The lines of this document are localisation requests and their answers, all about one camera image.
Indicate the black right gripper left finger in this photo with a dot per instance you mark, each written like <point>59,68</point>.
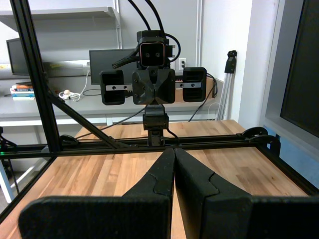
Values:
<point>124,216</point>

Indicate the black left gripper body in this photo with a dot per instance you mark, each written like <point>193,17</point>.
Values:
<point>112,87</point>

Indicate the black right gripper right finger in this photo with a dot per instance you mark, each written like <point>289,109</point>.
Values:
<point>224,216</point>

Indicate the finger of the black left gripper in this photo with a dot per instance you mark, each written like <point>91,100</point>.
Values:
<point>142,89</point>
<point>165,89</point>

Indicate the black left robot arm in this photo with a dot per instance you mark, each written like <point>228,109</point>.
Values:
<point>154,119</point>

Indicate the dark computer monitor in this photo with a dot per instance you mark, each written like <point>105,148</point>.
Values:
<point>15,57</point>
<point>104,62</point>

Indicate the brown cardboard box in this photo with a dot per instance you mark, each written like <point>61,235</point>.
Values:
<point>210,85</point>

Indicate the aluminium tripod black head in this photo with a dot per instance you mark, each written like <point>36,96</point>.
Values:
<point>230,62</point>

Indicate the stack of books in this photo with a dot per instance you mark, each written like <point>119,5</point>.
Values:
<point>22,93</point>

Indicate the grey office desk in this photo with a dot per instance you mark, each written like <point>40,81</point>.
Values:
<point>20,109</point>

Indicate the white wall outlet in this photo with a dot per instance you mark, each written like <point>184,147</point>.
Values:
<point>182,64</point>

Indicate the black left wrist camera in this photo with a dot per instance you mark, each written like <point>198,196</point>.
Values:
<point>152,53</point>

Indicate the black metal frame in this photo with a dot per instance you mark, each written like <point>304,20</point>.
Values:
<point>38,87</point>

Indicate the white wall shelf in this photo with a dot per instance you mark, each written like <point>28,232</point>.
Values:
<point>62,13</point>

